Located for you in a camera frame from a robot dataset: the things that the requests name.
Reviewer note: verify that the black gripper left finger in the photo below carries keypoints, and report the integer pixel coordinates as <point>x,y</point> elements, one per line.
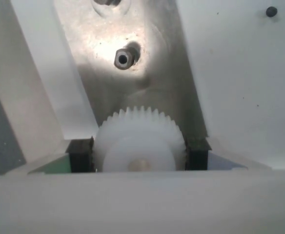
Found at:
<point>80,154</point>

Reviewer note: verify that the white medium gear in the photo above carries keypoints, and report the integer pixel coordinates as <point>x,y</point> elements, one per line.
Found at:
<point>140,139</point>

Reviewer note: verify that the white task board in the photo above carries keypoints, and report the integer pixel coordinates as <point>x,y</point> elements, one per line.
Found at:
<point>230,73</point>

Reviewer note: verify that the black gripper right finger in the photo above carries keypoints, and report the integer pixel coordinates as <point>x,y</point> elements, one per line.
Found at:
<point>197,154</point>

